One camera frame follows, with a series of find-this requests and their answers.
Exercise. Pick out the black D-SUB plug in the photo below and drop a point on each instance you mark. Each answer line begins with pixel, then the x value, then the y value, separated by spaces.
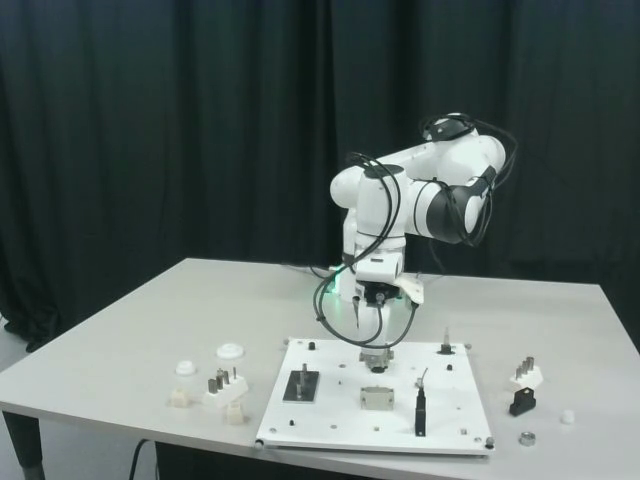
pixel 522 405

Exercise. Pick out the flat white mounting plate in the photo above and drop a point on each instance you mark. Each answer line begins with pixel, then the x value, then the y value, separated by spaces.
pixel 414 292

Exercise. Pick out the metal hex nut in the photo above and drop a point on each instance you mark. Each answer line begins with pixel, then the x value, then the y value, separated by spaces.
pixel 528 439

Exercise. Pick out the white medium gear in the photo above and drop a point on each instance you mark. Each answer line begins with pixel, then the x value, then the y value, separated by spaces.
pixel 185 369

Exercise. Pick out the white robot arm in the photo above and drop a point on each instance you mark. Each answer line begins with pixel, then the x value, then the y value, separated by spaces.
pixel 450 165

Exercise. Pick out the white small gear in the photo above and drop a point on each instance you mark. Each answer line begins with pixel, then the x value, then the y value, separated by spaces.
pixel 566 416

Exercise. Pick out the white peg holder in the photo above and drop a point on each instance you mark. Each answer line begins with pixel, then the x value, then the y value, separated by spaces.
pixel 528 383
pixel 230 393

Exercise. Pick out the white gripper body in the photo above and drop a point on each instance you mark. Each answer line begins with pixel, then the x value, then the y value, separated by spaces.
pixel 374 325

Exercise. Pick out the white large gear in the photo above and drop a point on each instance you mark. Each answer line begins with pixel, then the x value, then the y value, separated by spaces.
pixel 230 351

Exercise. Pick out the white task board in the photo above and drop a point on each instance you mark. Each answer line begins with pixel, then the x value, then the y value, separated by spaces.
pixel 350 415

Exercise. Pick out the cream plastic holder block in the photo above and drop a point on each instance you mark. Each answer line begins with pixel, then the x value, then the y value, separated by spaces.
pixel 234 414
pixel 180 399

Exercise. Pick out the black table leg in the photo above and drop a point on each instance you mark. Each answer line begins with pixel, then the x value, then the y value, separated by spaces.
pixel 22 440

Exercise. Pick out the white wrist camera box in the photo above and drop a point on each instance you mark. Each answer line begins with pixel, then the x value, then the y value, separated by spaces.
pixel 380 267

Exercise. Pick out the black curtains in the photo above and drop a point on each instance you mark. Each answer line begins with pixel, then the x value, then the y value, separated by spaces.
pixel 150 125

